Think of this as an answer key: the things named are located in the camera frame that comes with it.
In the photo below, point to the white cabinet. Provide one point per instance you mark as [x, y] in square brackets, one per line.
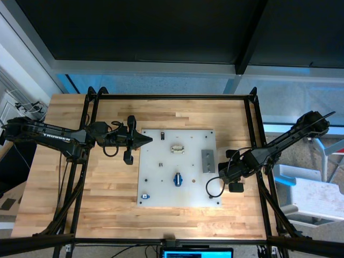
[8, 107]

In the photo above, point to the white metal chair frame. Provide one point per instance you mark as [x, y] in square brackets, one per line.
[325, 166]

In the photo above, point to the blue round holder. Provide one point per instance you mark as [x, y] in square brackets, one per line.
[174, 179]

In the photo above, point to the white task board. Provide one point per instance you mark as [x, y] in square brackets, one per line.
[188, 193]

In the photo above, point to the white step stool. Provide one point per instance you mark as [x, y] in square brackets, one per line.
[317, 196]

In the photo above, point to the cream connector housing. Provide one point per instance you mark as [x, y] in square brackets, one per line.
[178, 150]

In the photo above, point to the low camera on bracket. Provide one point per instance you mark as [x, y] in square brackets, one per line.
[170, 237]

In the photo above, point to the blue square mount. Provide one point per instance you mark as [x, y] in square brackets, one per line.
[148, 197]

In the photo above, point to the black aluminium frame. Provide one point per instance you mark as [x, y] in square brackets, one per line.
[121, 240]

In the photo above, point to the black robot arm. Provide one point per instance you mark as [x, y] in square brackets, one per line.
[78, 139]
[282, 138]

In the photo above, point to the laptop with blue screen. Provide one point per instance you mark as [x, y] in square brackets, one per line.
[196, 254]

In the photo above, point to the grey metal block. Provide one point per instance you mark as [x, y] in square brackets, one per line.
[212, 158]

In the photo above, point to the brown cardboard box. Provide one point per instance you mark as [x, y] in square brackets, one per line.
[10, 196]

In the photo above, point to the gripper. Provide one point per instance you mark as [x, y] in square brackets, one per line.
[129, 159]
[236, 187]

